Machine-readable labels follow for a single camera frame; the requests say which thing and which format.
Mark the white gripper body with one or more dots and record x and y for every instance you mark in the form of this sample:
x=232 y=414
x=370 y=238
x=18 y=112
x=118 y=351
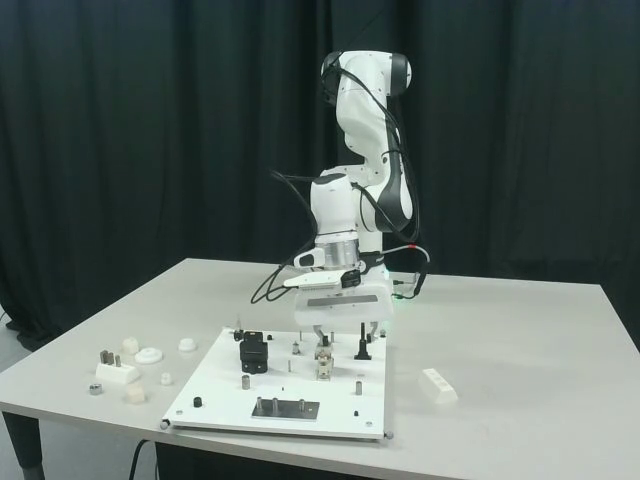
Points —
x=346 y=311

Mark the grey waterproof plug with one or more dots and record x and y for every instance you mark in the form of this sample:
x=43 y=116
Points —
x=324 y=352

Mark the white mounting plate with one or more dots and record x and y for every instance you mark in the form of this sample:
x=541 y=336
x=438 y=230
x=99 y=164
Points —
x=314 y=281

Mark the white task board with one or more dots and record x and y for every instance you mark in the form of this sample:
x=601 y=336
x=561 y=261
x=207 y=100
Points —
x=300 y=395

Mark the black D-SUB plug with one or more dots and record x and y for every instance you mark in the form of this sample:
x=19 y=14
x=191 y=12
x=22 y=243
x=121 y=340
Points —
x=254 y=352

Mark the empty white peg holder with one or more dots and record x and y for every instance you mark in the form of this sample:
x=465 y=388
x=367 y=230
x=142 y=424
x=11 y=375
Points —
x=437 y=386

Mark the white medium gear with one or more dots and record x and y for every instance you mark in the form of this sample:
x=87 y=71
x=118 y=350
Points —
x=187 y=345

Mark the white small gear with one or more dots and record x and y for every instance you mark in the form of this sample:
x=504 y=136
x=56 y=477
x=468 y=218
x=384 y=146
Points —
x=166 y=379

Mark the white large gear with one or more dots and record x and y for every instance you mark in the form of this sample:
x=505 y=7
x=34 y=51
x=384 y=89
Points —
x=148 y=356

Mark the small white block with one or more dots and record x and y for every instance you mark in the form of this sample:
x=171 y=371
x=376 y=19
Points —
x=134 y=394
x=130 y=346

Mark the metal hex nut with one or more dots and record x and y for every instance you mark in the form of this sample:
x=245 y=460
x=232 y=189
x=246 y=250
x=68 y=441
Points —
x=95 y=390

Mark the black table leg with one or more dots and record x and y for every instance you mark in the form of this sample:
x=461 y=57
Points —
x=22 y=445

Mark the black curtains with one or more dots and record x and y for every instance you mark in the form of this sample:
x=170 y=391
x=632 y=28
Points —
x=100 y=100

